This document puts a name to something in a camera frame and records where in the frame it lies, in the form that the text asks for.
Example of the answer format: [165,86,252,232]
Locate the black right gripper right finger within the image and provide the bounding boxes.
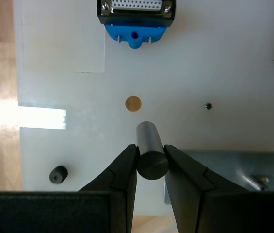
[163,144,274,233]

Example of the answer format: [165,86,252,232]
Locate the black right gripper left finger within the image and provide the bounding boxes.
[0,144,137,233]

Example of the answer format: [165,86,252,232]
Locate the metal cylinder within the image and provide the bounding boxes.
[135,121,170,181]

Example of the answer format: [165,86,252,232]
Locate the small black cylinder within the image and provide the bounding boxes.
[49,166,68,184]

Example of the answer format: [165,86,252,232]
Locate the metal pin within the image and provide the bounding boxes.
[241,173,271,192]

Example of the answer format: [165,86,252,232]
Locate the grey metal plate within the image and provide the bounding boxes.
[163,150,274,206]

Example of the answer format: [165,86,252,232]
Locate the white board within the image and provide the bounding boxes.
[13,0,274,216]

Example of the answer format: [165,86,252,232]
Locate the black D-sub connector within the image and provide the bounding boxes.
[97,0,177,26]

